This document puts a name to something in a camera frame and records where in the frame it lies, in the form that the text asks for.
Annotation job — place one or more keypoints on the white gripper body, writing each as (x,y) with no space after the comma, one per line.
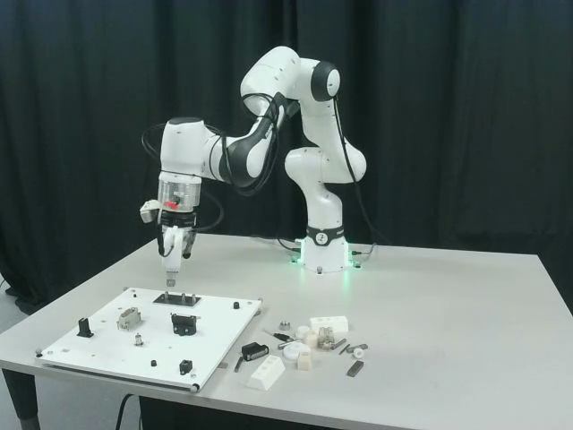
(172,251)

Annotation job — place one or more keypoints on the metal BNC plug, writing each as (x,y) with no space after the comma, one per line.
(139,339)

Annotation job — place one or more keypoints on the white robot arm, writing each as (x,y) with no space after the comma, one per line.
(313,179)

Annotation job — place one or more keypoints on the white task board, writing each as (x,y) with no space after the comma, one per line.
(147,354)

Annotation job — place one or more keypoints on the small black stick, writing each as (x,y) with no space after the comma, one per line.
(238,363)

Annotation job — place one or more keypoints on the black D-SUB plug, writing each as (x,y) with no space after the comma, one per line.
(254,350)

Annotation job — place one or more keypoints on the metal bolt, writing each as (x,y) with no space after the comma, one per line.
(283,324)

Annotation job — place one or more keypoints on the thin black plug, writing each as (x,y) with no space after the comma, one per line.
(277,335)

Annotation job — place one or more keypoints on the white sloped holder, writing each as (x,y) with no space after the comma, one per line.
(267,371)

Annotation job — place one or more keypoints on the white large gear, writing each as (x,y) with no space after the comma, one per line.
(293,352)

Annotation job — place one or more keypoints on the white long holder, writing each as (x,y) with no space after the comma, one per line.
(329,323)

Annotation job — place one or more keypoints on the white cube holder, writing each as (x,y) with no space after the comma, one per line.
(304,361)

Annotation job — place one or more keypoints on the small dark peg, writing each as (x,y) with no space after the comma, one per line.
(342,347)

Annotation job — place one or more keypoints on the black curtain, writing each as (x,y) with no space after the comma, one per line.
(67,89)

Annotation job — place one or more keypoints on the black table leg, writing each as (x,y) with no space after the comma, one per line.
(20,398)

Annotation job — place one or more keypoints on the white small gear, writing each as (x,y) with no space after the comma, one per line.
(358,354)

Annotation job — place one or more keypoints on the black USB plug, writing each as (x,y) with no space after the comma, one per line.
(354,368)

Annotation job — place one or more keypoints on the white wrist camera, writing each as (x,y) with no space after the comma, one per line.
(150,211)

